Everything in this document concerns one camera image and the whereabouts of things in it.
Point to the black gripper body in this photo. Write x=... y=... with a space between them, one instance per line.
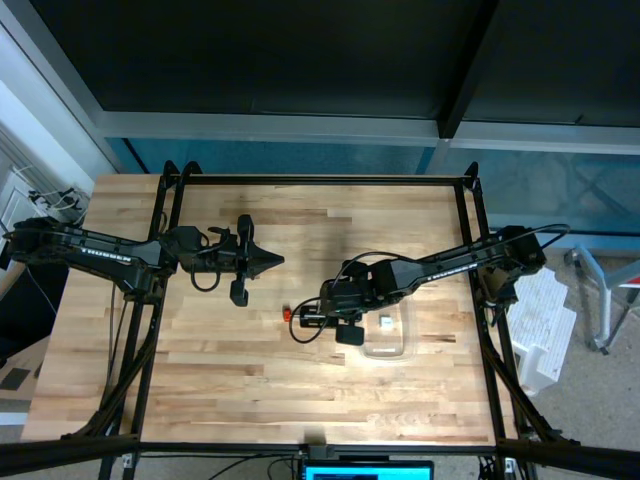
x=242 y=260
x=350 y=300

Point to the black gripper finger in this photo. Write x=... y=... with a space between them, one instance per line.
x=264 y=265
x=265 y=255

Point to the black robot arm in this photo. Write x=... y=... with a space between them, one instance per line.
x=450 y=270
x=100 y=252

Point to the black clamp hub, red knob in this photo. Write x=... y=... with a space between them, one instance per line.
x=310 y=322

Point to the white foam block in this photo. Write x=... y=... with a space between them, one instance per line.
x=386 y=323

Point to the clear plastic tub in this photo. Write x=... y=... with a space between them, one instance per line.
x=385 y=353

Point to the laptop screen with blue edge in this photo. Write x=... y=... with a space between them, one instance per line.
x=365 y=472

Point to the white plastic step stool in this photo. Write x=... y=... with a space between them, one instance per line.
x=540 y=340

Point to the cardboard box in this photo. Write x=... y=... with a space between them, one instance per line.
x=25 y=357

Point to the grey metal chair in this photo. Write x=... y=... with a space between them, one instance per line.
x=604 y=310

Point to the black square pad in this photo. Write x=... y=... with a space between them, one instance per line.
x=12 y=380

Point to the black camera mount box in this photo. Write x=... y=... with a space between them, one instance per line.
x=317 y=451

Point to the black metal frame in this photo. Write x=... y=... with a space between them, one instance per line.
x=60 y=452

